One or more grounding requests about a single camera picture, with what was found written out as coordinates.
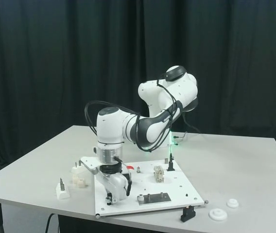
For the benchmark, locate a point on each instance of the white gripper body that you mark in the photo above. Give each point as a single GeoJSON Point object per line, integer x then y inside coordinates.
{"type": "Point", "coordinates": [119, 185]}

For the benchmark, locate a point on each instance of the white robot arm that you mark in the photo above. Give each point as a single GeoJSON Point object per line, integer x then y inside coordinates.
{"type": "Point", "coordinates": [111, 126]}

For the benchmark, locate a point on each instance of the white small gear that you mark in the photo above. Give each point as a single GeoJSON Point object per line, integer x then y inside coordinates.
{"type": "Point", "coordinates": [141, 197]}

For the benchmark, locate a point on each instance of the small cream block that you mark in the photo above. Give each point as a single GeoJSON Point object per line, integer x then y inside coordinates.
{"type": "Point", "coordinates": [75, 180]}
{"type": "Point", "coordinates": [81, 183]}

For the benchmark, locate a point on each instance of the flat white mounting plate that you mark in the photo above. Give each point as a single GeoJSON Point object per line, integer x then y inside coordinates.
{"type": "Point", "coordinates": [88, 163]}

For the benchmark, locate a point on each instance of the small white peg holder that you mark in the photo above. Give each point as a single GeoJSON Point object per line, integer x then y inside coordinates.
{"type": "Point", "coordinates": [76, 171]}

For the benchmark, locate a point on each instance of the beige waterproof plug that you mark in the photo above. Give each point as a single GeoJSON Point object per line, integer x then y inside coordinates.
{"type": "Point", "coordinates": [158, 173]}

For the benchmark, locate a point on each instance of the large white peg holder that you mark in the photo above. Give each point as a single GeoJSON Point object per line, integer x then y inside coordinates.
{"type": "Point", "coordinates": [63, 194]}

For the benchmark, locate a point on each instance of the thick metal round peg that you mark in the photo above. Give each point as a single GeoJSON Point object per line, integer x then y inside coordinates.
{"type": "Point", "coordinates": [61, 184]}

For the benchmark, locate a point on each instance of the black upright plug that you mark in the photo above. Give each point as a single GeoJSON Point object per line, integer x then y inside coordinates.
{"type": "Point", "coordinates": [171, 165]}

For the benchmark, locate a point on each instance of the white task board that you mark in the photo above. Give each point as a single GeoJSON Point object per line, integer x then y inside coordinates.
{"type": "Point", "coordinates": [177, 189]}

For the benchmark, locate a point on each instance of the white large gear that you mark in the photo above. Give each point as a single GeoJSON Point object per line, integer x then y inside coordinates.
{"type": "Point", "coordinates": [217, 214]}

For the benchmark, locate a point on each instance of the white medium gear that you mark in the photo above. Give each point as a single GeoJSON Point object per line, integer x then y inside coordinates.
{"type": "Point", "coordinates": [232, 203]}

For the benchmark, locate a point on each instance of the black curtain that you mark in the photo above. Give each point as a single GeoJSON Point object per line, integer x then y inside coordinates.
{"type": "Point", "coordinates": [55, 60]}

